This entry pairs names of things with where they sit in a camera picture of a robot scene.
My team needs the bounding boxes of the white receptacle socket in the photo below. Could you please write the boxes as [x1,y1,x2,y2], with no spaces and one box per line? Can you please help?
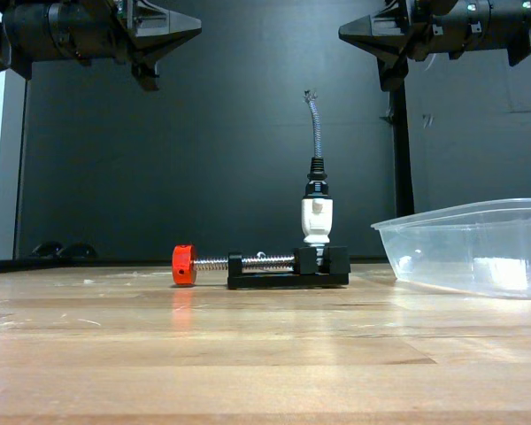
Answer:
[299,197,334,267]

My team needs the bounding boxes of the clear plastic tub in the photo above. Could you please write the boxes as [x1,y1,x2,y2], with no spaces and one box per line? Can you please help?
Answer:
[370,197,531,301]

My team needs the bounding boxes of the black power plug braided cable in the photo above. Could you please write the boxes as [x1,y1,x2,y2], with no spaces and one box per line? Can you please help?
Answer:
[301,88,329,201]

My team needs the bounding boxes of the black vise with red knob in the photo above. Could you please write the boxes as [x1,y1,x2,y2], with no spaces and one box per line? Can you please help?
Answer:
[171,243,351,291]

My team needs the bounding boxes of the black table frame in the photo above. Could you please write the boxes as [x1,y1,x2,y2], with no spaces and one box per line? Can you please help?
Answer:
[0,255,397,274]

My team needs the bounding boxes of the black wall post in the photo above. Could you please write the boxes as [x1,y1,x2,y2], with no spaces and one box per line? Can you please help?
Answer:
[380,86,416,218]

